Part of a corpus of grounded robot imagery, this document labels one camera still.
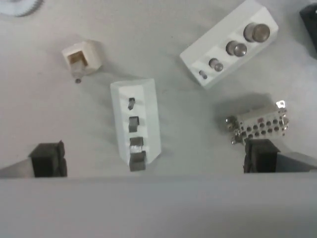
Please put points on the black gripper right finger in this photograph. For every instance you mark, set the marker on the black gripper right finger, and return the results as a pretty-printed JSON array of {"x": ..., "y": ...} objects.
[{"x": 262, "y": 158}]

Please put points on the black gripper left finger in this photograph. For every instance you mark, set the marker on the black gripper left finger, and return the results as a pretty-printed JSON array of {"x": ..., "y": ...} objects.
[{"x": 47, "y": 161}]

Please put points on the large metal square peg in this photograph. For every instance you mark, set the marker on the large metal square peg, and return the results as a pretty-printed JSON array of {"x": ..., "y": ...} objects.
[{"x": 137, "y": 161}]

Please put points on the medium metal square peg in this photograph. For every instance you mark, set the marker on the medium metal square peg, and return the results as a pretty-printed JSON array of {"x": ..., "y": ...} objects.
[{"x": 136, "y": 141}]

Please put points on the small metal square peg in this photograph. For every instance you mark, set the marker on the small metal square peg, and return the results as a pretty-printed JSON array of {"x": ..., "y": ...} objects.
[{"x": 133, "y": 124}]

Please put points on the tiny metal square peg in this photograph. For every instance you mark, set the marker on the tiny metal square peg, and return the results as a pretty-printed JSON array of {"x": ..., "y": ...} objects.
[{"x": 131, "y": 103}]

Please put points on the tiny metal round peg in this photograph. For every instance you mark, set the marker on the tiny metal round peg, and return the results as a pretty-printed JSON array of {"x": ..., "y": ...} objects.
[{"x": 203, "y": 75}]

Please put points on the small metal round peg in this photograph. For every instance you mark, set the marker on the small metal round peg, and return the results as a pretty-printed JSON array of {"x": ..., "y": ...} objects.
[{"x": 216, "y": 65}]

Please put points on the white square peg holder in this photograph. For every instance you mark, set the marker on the white square peg holder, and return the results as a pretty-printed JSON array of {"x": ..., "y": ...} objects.
[{"x": 151, "y": 124}]

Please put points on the medium metal round peg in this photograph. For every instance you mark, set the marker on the medium metal round peg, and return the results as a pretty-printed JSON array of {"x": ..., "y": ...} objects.
[{"x": 236, "y": 48}]

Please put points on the large metal round peg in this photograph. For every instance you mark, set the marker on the large metal round peg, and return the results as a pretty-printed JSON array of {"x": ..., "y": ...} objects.
[{"x": 257, "y": 32}]

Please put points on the white round peg holder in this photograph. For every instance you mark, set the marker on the white round peg holder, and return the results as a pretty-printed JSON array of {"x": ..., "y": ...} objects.
[{"x": 218, "y": 34}]

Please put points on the beige metal waterproof plug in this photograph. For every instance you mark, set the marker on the beige metal waterproof plug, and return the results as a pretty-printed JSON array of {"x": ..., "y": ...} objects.
[{"x": 260, "y": 124}]

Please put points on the clear Ethernet plug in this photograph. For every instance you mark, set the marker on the clear Ethernet plug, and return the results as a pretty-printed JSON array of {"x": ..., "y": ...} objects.
[{"x": 76, "y": 68}]

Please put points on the white cube plug holder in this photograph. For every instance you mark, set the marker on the white cube plug holder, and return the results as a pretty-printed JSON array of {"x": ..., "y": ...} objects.
[{"x": 92, "y": 54}]

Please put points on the black D-SUB plug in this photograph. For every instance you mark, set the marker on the black D-SUB plug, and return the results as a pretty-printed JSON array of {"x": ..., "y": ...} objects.
[{"x": 310, "y": 24}]

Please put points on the white large gear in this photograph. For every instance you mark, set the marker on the white large gear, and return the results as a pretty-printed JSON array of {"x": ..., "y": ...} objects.
[{"x": 15, "y": 7}]

